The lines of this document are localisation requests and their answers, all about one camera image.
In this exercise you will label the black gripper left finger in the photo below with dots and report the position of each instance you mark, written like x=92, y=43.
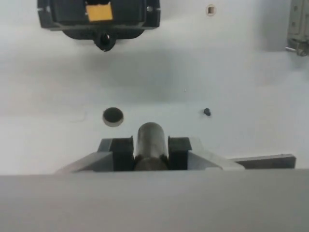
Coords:
x=122, y=155

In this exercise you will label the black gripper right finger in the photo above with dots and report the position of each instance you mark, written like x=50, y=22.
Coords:
x=178, y=155

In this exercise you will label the large metal round peg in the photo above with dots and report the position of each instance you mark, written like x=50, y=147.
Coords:
x=150, y=145

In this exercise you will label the small black screw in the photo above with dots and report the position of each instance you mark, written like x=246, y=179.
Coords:
x=207, y=111

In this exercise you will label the black D-SUB plug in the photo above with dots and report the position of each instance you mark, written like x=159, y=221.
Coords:
x=72, y=26

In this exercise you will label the grey metal connector block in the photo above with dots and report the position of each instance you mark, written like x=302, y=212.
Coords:
x=298, y=21

